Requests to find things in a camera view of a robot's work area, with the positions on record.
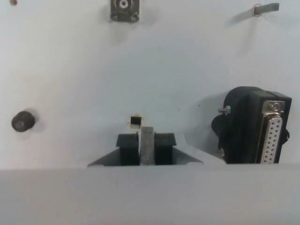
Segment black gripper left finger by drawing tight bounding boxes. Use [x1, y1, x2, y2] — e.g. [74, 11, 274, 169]
[87, 132, 141, 167]

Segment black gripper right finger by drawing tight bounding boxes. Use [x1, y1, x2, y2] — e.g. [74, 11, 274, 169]
[153, 132, 203, 166]

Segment metal square peg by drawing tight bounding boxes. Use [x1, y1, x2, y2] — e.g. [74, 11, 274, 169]
[140, 126, 155, 166]

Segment white task board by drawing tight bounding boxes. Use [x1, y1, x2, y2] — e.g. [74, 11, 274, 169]
[0, 0, 300, 170]

